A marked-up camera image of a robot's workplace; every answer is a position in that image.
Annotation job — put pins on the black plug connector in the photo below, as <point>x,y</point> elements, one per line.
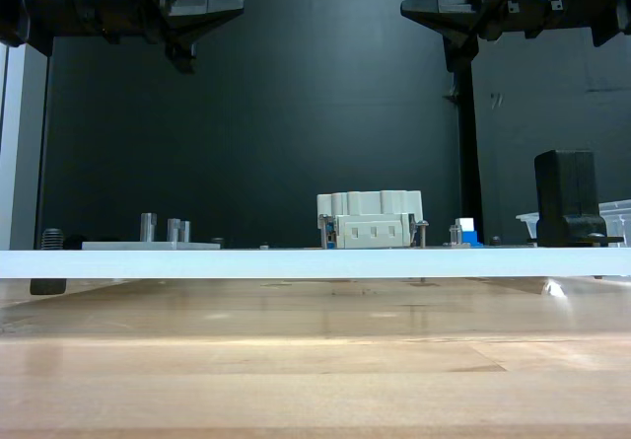
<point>567,187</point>

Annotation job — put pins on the beige connector housing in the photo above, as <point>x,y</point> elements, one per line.
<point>370,212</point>

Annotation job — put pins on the steel peg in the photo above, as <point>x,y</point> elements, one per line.
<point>186,232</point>
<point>148,227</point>
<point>173,231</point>

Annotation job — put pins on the silver machine screw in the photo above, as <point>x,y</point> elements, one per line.
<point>324,232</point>
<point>421,232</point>

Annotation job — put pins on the small blue white connector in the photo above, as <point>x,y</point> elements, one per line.
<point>470,238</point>

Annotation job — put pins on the black board screw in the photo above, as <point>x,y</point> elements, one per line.
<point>495,240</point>
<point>52,239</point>

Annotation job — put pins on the grey aluminium plate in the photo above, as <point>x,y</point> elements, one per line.
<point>123,245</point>

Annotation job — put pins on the clear plastic tub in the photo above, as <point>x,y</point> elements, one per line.
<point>616,217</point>

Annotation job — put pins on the blue round connector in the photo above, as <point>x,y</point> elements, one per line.
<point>330,241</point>

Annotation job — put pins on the white task board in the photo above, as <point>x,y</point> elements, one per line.
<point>296,264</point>

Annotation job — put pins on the black metal frame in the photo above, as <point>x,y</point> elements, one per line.
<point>468,163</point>

